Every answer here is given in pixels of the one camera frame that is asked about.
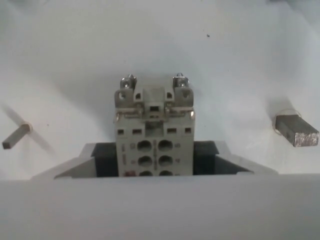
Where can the metal thin square peg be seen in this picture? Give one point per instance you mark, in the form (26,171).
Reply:
(15,136)

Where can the grey waterproof plug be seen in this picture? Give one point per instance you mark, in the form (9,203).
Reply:
(153,150)

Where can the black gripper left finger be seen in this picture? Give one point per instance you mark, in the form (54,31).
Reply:
(103,161)

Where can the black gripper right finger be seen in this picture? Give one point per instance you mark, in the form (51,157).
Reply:
(206,160)

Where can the metal thick square peg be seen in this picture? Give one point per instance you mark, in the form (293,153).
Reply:
(300,132)

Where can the white task board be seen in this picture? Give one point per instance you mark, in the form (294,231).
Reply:
(75,62)

